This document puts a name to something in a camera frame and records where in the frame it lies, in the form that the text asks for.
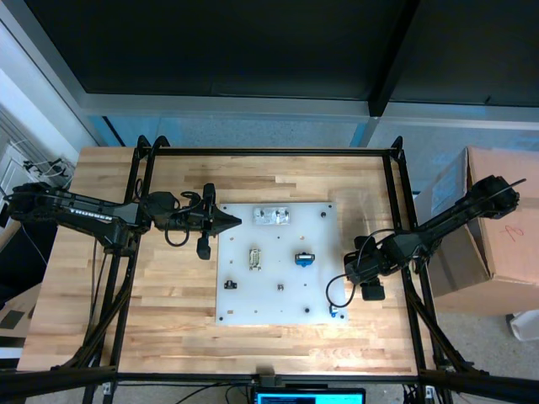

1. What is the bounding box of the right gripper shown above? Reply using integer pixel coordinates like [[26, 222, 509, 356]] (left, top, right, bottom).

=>
[[343, 236, 385, 288]]

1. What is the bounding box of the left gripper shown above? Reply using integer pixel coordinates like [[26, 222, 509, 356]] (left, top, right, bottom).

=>
[[201, 183, 243, 245]]

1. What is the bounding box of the steel bar fitting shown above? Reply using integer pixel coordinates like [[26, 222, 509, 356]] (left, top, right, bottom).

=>
[[251, 205, 292, 227]]

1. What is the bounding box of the white task board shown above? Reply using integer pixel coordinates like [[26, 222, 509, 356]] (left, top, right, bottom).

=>
[[215, 202, 351, 326]]

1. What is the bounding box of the cardboard box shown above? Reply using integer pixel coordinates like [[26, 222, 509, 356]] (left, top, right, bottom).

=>
[[414, 146, 539, 317]]

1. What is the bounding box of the blue screen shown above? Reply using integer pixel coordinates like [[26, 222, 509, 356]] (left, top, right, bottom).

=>
[[251, 387, 367, 404]]

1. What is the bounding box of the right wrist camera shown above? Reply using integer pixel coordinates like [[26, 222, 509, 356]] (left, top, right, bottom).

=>
[[360, 283, 386, 303]]

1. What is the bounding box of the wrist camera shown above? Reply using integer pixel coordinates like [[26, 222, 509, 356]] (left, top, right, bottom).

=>
[[195, 235, 212, 261], [360, 283, 386, 303]]

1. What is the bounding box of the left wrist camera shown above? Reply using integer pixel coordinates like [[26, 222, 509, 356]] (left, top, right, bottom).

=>
[[195, 235, 212, 261]]

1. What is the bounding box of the black frame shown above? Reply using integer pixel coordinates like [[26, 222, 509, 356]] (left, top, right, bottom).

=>
[[0, 134, 539, 404]]

